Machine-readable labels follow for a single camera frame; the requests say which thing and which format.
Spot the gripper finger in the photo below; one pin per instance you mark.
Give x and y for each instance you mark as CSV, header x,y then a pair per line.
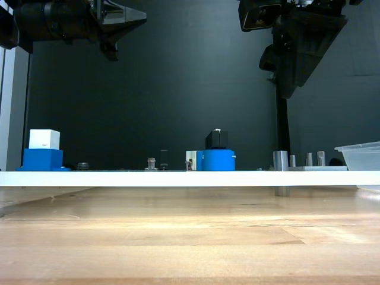
x,y
130,16
286,74
314,41
118,32

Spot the silver metal cylinder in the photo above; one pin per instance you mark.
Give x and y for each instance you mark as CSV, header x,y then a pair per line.
x,y
281,160

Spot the white taskboard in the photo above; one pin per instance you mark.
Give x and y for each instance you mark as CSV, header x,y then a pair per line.
x,y
178,178

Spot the thin grey metal peg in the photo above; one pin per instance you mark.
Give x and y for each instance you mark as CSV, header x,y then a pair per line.
x,y
292,161

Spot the medium grey metal peg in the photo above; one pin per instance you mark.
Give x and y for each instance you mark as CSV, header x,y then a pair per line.
x,y
309,159

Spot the thick grey metal peg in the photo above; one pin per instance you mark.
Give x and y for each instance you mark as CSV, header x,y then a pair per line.
x,y
321,158

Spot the black clamp block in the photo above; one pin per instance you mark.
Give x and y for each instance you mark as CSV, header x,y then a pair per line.
x,y
216,139

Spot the grey metal peg holder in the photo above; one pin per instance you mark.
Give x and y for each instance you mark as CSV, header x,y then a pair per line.
x,y
317,168

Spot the clear plastic tub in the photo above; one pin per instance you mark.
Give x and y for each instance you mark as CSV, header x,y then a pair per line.
x,y
362,157

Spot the white cube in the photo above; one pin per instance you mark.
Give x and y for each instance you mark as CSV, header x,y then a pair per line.
x,y
44,139

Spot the beige connector housing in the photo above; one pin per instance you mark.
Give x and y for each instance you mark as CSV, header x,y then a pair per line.
x,y
192,160

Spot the small silver socket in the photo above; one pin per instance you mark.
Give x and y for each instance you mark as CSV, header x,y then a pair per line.
x,y
151,164

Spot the black ribbed screw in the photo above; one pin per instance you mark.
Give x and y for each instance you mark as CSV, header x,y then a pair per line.
x,y
84,166

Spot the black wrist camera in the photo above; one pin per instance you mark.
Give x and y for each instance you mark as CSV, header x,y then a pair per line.
x,y
258,15

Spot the blue round mount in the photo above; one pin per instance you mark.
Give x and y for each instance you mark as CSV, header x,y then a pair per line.
x,y
218,161

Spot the blue square mount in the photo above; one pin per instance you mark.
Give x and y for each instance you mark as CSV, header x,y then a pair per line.
x,y
43,160

